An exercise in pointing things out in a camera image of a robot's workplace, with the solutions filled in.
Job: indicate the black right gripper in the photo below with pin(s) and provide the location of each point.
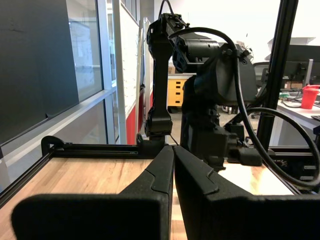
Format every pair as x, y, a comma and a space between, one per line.
212, 142

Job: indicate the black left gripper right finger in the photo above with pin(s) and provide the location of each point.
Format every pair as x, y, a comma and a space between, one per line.
250, 220

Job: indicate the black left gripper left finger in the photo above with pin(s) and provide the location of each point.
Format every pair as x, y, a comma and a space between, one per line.
87, 217

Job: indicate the yellow drawer cabinet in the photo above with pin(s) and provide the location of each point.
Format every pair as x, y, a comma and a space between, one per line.
175, 90

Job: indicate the white desk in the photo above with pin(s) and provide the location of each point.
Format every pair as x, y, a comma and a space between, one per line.
300, 115

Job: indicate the white red partition panel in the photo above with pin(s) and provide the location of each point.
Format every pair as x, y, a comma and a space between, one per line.
130, 75

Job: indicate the red plastic container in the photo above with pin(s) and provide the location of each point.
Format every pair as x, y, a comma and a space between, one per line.
310, 98

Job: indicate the wide black monitor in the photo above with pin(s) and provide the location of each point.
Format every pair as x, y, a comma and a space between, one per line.
297, 57

